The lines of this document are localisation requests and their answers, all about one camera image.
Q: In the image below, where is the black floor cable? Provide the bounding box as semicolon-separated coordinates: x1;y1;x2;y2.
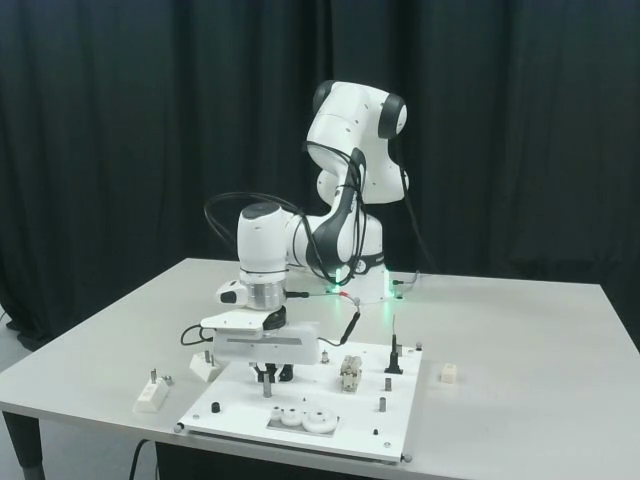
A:
130;438;152;480

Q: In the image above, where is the black camera cable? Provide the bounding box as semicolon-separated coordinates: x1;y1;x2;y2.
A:
180;323;217;348

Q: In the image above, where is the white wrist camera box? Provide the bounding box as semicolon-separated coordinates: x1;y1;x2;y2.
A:
215;280;247;304

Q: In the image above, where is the pale Ethernet plug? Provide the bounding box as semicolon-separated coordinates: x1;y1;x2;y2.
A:
339;353;364;394

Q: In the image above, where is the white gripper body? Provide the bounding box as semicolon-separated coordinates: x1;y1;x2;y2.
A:
213;321;322;366

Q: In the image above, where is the long white peg holder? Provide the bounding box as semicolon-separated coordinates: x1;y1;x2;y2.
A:
132;382;171;415

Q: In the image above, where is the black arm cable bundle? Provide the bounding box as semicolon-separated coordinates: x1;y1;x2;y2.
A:
203;139;369;281

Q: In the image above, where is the grey base cable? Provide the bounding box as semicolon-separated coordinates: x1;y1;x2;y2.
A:
392;270;422;293

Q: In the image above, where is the flat white mounting plate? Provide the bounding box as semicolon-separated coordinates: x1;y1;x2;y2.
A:
199;309;267;336

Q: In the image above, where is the silver flange ring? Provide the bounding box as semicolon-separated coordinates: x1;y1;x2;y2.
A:
245;282;286;309

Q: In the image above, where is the white task board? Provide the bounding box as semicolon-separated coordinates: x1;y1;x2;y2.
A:
174;341;426;459

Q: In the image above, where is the thin black rod on wire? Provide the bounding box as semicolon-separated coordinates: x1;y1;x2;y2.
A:
284;290;364;347

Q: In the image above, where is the black curtain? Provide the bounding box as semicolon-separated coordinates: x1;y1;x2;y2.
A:
0;0;640;326

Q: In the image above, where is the dark table leg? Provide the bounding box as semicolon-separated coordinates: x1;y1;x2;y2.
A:
1;410;42;480

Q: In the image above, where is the black shoulder cable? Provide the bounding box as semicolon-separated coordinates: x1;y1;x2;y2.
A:
392;133;435;276

